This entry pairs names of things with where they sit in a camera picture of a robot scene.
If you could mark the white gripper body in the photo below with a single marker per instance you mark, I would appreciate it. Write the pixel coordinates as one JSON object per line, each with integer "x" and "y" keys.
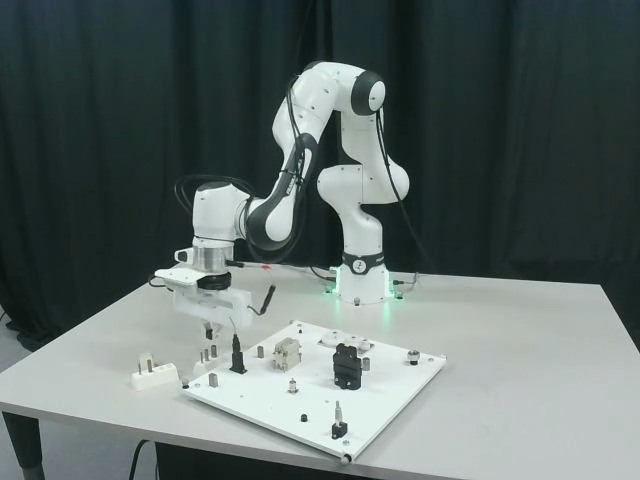
{"x": 220, "y": 302}

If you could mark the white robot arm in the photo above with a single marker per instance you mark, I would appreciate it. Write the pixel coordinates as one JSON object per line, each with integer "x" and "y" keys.
{"x": 360, "y": 220}

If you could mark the white round peg holder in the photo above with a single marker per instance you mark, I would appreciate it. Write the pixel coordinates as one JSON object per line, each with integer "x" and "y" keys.
{"x": 202, "y": 369}

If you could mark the metal square peg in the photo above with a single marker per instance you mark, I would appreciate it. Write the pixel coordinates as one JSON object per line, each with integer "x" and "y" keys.
{"x": 146, "y": 362}
{"x": 213, "y": 380}

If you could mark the white square peg holder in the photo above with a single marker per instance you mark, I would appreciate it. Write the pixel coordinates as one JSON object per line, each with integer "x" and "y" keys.
{"x": 155, "y": 379}

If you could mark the black USB plug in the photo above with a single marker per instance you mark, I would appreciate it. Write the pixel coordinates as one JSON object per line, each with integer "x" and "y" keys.
{"x": 238, "y": 357}

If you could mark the flat white mounting plate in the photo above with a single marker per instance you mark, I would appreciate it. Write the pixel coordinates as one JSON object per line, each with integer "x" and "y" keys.
{"x": 177, "y": 277}

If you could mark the beige metal connector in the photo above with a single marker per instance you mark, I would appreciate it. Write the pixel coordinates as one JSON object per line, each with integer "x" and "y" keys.
{"x": 284, "y": 355}

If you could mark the small metal plug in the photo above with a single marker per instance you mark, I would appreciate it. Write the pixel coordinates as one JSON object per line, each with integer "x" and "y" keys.
{"x": 291, "y": 388}

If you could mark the white task board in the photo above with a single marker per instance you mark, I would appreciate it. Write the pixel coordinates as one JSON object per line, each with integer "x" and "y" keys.
{"x": 280, "y": 415}

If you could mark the white large gear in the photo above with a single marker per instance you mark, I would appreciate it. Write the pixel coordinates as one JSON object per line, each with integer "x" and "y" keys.
{"x": 328, "y": 339}

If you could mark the black D-SUB plug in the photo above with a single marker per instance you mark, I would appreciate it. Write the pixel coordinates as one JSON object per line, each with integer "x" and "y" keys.
{"x": 346, "y": 367}

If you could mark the white small gear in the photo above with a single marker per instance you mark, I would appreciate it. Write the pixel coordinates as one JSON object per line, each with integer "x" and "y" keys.
{"x": 364, "y": 344}

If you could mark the metal pin on black base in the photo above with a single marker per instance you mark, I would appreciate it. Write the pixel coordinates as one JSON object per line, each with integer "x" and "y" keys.
{"x": 340, "y": 430}

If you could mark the metal BNC plug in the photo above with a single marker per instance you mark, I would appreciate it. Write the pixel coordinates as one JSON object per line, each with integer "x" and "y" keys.
{"x": 413, "y": 358}

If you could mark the black curtain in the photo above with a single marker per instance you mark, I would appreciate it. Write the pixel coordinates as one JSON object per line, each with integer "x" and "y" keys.
{"x": 100, "y": 125}

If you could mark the dark table leg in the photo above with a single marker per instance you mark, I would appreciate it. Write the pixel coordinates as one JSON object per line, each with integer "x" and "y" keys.
{"x": 24, "y": 445}

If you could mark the small white camera box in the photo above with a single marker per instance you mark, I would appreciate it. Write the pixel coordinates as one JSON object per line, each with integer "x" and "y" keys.
{"x": 183, "y": 254}

